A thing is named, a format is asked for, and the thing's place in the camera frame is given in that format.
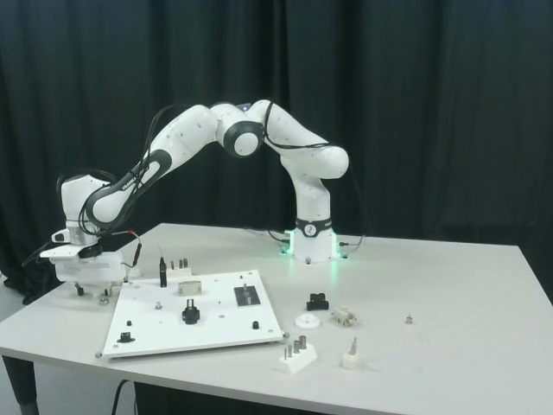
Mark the flat white mounting plate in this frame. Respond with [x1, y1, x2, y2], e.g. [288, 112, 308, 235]
[40, 245, 84, 261]

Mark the thin black rod red tag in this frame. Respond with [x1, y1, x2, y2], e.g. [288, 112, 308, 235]
[125, 230, 143, 267]

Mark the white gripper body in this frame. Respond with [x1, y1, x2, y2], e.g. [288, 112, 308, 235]
[54, 252, 124, 288]

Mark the black floor cable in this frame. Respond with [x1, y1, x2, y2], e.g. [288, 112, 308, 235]
[113, 379, 136, 415]

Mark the beige D-SUB connector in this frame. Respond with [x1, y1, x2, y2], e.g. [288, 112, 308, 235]
[178, 279, 204, 297]
[329, 305, 359, 328]

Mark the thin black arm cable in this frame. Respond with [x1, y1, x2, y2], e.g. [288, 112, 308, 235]
[262, 100, 332, 151]

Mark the white wide peg holder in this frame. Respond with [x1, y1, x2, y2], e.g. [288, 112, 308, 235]
[274, 347, 318, 377]

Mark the black cable bundle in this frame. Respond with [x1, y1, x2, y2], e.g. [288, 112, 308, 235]
[21, 105, 174, 304]

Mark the white task board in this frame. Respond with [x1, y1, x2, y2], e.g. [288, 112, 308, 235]
[93, 269, 289, 360]

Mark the dark table leg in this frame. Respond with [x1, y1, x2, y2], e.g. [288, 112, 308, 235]
[1, 355, 36, 415]

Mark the black plug block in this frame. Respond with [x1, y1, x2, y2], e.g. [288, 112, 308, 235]
[305, 292, 327, 313]

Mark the tall black plug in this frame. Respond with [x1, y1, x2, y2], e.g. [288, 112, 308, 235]
[158, 243, 169, 289]

